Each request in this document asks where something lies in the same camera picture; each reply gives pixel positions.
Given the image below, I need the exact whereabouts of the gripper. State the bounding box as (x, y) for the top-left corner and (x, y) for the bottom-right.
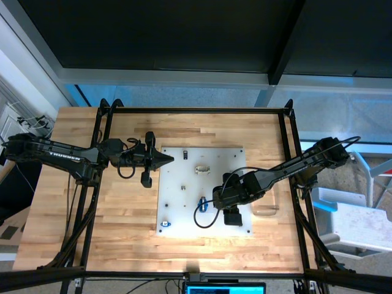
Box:
(136, 131), (175, 188)
(222, 171), (249, 228)

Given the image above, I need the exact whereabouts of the white taskboard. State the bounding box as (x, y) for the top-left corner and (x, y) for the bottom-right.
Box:
(156, 147), (254, 237)

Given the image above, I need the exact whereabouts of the clear plastic tub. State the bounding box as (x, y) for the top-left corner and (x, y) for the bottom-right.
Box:
(249, 183), (281, 219)

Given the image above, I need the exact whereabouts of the blue round clamp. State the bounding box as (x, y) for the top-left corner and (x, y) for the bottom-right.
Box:
(196, 196), (210, 213)

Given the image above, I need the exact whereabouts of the laptop screen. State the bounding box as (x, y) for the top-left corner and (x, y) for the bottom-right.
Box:
(182, 282), (266, 294)

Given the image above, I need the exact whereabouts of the white plastic step stool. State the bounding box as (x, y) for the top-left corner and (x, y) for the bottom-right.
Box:
(312, 186), (392, 261)

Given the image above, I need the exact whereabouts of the white metal stand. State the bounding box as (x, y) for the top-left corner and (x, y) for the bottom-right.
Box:
(349, 151), (392, 209)

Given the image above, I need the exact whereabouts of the brown cardboard box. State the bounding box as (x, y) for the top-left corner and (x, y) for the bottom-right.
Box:
(0, 206), (31, 246)

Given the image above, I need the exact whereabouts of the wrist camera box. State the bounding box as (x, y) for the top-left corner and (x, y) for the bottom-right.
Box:
(212, 184), (228, 210)

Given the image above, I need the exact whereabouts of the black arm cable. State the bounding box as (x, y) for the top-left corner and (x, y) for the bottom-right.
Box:
(117, 137), (138, 179)
(193, 167), (264, 229)

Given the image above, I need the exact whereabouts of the black aluminium frame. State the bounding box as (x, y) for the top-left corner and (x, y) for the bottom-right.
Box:
(0, 97), (392, 294)

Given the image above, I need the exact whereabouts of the black low camera bracket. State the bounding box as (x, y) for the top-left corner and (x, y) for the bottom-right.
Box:
(186, 265), (202, 282)

